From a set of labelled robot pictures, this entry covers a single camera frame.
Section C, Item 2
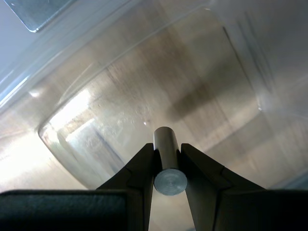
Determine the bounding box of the steel 16mm cylinder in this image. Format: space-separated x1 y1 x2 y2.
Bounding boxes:
153 127 189 197

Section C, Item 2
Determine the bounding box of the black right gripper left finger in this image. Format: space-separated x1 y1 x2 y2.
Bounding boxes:
0 143 155 231

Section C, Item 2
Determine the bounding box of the clear plastic tub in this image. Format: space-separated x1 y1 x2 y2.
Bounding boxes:
0 0 308 231

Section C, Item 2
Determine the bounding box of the grey metal plate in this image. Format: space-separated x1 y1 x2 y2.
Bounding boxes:
4 0 73 32

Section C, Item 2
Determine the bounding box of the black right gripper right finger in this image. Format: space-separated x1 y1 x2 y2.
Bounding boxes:
180 143 308 231

